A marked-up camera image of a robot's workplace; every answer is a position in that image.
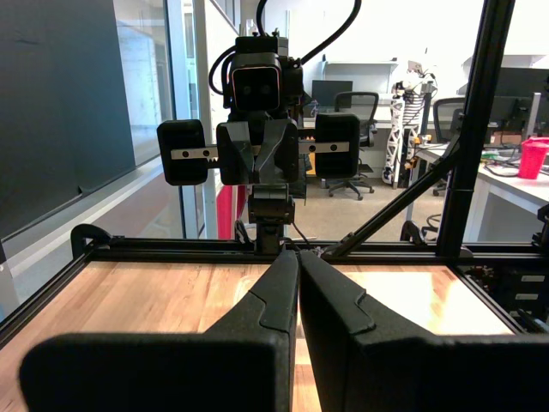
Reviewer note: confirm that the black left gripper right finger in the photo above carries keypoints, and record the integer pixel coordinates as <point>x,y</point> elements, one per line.
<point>429,373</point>

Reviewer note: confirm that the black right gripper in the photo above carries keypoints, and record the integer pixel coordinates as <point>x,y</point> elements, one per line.
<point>182,137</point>

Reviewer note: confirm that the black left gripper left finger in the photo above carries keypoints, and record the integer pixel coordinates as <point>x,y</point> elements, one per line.
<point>171,373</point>

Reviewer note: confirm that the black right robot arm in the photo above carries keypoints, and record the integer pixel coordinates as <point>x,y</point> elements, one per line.
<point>272,206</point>

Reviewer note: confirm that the red panel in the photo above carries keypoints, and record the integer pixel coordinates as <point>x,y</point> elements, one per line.
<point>225,214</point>

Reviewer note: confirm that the black computer monitor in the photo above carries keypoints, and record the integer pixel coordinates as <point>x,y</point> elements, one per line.
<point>330,92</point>
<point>514,86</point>

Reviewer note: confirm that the black box with white labels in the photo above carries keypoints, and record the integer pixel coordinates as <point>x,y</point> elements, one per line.
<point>493,296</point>

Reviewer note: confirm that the black mesh office chair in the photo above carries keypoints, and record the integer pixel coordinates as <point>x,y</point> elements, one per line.
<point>446,116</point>
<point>364,103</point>

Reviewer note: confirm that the white lattice stand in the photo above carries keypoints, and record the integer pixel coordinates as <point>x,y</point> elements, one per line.
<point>394,141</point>

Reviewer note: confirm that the white desk hutch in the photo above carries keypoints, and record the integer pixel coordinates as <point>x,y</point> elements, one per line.
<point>364,70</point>

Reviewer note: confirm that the white office desk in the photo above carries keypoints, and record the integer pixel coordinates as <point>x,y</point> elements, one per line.
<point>506,184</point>

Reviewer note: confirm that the pink plastic container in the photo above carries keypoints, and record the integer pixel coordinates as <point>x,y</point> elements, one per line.
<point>532,159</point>

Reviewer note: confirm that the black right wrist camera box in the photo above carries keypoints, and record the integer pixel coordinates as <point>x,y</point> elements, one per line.
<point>256,86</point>

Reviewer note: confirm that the black aluminium table frame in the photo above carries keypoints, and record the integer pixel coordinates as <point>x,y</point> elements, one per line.
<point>461,214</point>

